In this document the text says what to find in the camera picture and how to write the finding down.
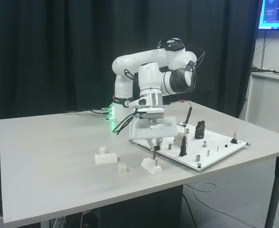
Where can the black curtain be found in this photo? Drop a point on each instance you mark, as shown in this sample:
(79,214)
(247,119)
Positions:
(58,47)

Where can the white holder with holes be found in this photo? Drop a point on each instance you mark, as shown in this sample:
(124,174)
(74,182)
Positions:
(104,158)

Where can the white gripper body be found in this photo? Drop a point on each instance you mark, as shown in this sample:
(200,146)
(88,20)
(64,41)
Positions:
(163,131)

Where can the black D-SUB plug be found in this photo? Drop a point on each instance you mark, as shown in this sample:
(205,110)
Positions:
(199,130)

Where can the white cabinet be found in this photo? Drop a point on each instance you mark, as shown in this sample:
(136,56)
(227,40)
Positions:
(267,99)

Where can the metal square peg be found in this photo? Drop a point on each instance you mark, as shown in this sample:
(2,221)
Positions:
(154,155)

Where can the blue screen monitor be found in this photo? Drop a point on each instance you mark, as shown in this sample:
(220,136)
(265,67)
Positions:
(276,14)

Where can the small cream cube holder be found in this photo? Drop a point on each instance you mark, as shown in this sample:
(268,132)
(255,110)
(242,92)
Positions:
(122,167)

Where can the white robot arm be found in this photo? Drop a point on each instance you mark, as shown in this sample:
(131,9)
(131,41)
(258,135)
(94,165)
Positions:
(129,59)

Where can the small white cube holder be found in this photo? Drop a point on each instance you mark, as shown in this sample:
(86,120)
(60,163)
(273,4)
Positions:
(102,149)

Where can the thin black rod, red tag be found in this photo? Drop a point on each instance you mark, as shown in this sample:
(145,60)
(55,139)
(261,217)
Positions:
(188,116)

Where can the white task board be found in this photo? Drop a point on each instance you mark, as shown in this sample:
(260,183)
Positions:
(217,136)

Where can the white sloped peg holder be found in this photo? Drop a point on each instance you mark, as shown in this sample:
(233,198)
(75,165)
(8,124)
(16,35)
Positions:
(151,168)

